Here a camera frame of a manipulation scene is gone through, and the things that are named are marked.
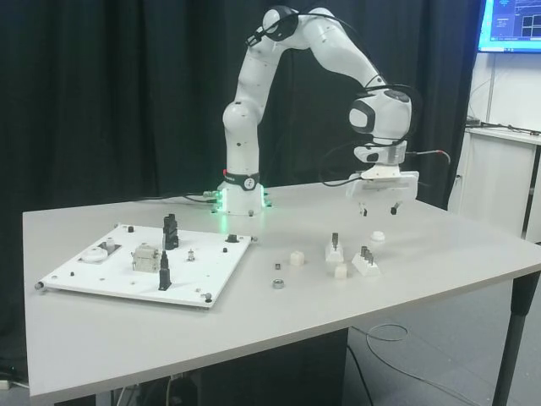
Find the beige connector block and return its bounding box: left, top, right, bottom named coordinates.
left=129, top=244, right=164, bottom=274

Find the white cabinet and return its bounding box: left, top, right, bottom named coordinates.
left=447, top=124, right=541, bottom=244

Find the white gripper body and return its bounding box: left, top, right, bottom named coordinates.
left=345, top=170, right=419, bottom=202

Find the black plug with thin cable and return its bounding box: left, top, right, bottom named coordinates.
left=157, top=250, right=173, bottom=293

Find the grey floor cable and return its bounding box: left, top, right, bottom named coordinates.
left=345, top=323, right=508, bottom=406

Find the white peg holder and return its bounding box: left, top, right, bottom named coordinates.
left=351, top=253, right=382, bottom=279
left=324, top=243, right=345, bottom=265

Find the blue screen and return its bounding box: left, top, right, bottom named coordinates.
left=477, top=0, right=541, bottom=54

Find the white large gear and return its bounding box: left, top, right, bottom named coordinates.
left=79, top=249, right=107, bottom=265

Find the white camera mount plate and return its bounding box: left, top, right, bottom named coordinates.
left=358, top=166, right=402, bottom=182

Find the white task board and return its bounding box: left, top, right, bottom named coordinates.
left=33, top=222, right=260, bottom=312

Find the black base cable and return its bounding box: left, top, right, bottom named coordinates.
left=139, top=191, right=221, bottom=205

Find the black curtain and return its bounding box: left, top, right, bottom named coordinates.
left=0, top=0, right=488, bottom=373

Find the black D-SUB plug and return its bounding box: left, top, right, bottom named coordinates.
left=162, top=213, right=180, bottom=250

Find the grey table leg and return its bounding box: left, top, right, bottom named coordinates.
left=505, top=270, right=536, bottom=406

